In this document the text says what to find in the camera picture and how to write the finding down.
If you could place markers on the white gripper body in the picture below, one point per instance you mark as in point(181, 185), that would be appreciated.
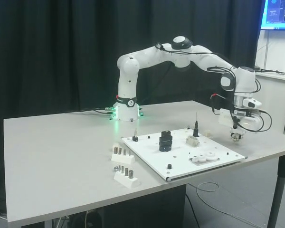
point(225, 116)

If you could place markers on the grey waterproof plug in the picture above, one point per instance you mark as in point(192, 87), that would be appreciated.
point(236, 137)

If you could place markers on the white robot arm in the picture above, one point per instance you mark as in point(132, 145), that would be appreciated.
point(128, 78)

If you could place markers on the thin black rod red tag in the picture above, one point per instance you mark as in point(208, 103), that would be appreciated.
point(213, 104)

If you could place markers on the small cream plug holder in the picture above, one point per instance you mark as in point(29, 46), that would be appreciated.
point(207, 133)

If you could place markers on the small white wrist box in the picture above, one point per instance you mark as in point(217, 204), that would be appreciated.
point(251, 103)

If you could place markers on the white large gear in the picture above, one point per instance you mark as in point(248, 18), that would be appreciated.
point(211, 157)

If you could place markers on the white cabinet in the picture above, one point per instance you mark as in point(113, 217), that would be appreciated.
point(270, 99)

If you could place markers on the white medium gear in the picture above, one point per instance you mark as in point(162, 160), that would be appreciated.
point(201, 158)

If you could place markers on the white small gear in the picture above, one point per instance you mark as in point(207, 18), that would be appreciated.
point(194, 160)

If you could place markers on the black D-SUB plug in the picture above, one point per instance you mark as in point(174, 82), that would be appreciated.
point(165, 142)

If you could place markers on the white task board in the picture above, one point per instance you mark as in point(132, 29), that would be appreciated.
point(180, 164)

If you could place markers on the dark table leg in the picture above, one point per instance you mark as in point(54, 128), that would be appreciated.
point(281, 185)

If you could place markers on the black Ethernet plug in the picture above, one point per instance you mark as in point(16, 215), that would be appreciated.
point(134, 138)

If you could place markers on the large metal round peg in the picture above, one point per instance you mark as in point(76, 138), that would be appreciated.
point(130, 174)

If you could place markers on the medium metal square peg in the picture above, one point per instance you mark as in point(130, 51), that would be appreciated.
point(120, 151)

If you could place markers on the white square peg holder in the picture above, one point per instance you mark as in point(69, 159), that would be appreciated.
point(122, 158)

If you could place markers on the medium metal round peg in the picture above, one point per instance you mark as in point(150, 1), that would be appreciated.
point(126, 172)

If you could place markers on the blue screen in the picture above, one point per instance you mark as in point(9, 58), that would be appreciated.
point(278, 14)

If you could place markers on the large metal square peg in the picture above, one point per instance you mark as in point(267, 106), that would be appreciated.
point(115, 150)

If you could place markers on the white round peg holder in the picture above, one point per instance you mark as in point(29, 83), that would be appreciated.
point(127, 181)

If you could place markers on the metal hex nut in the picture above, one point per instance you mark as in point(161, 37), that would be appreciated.
point(115, 168)

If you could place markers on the black curtain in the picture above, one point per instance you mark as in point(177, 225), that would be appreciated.
point(50, 59)

